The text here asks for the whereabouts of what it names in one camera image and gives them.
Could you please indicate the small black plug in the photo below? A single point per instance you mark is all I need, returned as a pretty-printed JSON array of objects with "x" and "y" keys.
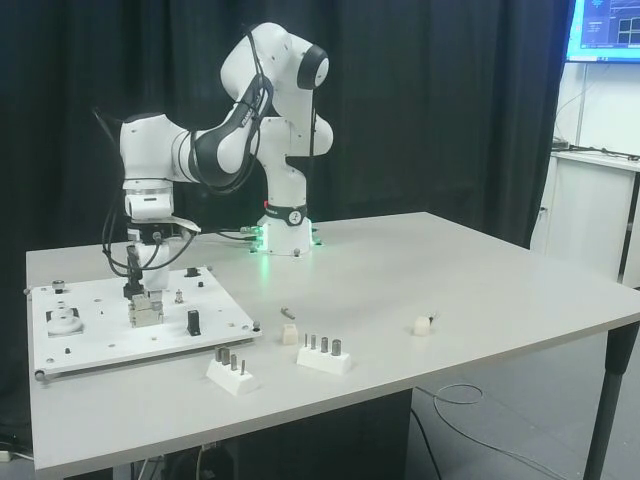
[{"x": 433, "y": 318}]

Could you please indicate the metal BNC plug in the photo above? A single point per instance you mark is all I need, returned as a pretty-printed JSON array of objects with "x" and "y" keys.
[{"x": 178, "y": 296}]

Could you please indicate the medium metal round peg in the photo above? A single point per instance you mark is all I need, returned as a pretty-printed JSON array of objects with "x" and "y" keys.
[{"x": 325, "y": 345}]

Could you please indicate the small white empty holder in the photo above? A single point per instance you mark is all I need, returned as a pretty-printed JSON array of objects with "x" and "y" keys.
[{"x": 290, "y": 334}]

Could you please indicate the black USB plug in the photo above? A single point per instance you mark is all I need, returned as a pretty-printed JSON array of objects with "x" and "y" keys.
[{"x": 193, "y": 323}]

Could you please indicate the black waterproof plug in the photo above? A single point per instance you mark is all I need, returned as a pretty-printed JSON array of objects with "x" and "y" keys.
[{"x": 60, "y": 287}]

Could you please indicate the small white plug holder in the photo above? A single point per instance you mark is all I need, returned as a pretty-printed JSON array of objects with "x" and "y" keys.
[{"x": 421, "y": 326}]

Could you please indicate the grey metal bolt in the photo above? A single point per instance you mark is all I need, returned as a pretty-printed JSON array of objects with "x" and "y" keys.
[{"x": 288, "y": 313}]

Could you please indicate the small metal square peg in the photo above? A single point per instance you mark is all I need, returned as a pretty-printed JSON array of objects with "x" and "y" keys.
[{"x": 234, "y": 361}]

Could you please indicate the white task board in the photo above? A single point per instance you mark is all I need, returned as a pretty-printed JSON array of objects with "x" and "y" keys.
[{"x": 150, "y": 345}]

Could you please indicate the thick metal round peg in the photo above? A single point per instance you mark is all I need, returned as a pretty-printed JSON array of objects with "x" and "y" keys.
[{"x": 336, "y": 347}]

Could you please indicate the white square peg holder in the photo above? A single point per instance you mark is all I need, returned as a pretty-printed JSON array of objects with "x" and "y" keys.
[{"x": 232, "y": 382}]

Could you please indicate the black table leg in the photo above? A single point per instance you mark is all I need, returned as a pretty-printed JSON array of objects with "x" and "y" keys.
[{"x": 607, "y": 400}]

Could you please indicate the white round peg holder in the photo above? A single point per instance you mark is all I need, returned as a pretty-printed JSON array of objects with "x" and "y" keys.
[{"x": 325, "y": 364}]

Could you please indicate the small metal round peg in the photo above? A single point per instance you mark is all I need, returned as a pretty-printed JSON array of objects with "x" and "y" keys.
[{"x": 315, "y": 343}]

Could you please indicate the blue screen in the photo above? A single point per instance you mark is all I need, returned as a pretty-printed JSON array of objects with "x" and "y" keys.
[{"x": 607, "y": 27}]

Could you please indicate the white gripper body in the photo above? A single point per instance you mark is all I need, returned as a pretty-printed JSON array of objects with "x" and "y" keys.
[{"x": 156, "y": 267}]

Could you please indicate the white cabinet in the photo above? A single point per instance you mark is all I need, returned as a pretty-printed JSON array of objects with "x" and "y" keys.
[{"x": 585, "y": 215}]

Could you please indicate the white large gear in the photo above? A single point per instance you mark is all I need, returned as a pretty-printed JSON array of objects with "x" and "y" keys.
[{"x": 67, "y": 324}]

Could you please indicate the thick metal square peg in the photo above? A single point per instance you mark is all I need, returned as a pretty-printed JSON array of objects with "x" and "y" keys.
[{"x": 219, "y": 354}]

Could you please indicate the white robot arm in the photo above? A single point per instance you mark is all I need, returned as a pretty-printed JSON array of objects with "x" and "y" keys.
[{"x": 280, "y": 65}]

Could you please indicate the black curtain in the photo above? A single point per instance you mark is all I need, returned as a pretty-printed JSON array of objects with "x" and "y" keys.
[{"x": 450, "y": 100}]

